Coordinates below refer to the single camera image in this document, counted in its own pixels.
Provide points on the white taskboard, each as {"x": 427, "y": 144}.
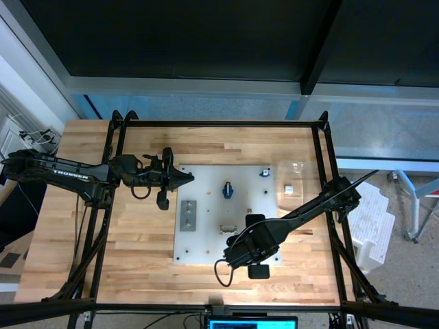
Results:
{"x": 205, "y": 236}

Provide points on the small white connector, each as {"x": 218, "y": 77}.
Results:
{"x": 288, "y": 188}

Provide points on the brown cardboard box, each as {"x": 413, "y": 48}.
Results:
{"x": 19, "y": 246}

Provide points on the white foam block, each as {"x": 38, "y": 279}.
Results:
{"x": 374, "y": 236}

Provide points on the small black camera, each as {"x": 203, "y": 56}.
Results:
{"x": 219, "y": 310}

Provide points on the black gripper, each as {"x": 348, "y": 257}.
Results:
{"x": 165, "y": 171}
{"x": 259, "y": 272}

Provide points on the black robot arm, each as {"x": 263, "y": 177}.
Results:
{"x": 68, "y": 173}
{"x": 302, "y": 214}

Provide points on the silver aluminium rail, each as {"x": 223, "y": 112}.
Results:
{"x": 171, "y": 85}

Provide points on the red white panel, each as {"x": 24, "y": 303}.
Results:
{"x": 433, "y": 193}

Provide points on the clear plastic tub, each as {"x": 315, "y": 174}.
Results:
{"x": 291, "y": 174}

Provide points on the large blue connector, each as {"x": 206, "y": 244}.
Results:
{"x": 227, "y": 192}

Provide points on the grey metal plate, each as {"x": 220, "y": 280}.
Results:
{"x": 192, "y": 219}

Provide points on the laptop screen with blue edge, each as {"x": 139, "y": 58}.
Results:
{"x": 250, "y": 323}

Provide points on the beige multi-pin connector housing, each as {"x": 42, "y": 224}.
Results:
{"x": 226, "y": 229}

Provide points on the grey metal stand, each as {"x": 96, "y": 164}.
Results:
{"x": 416, "y": 212}

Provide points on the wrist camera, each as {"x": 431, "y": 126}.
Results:
{"x": 235, "y": 255}
{"x": 151, "y": 171}

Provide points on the black metal frame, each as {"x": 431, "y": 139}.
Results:
{"x": 219, "y": 123}

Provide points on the small blue connector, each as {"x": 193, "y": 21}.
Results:
{"x": 264, "y": 172}

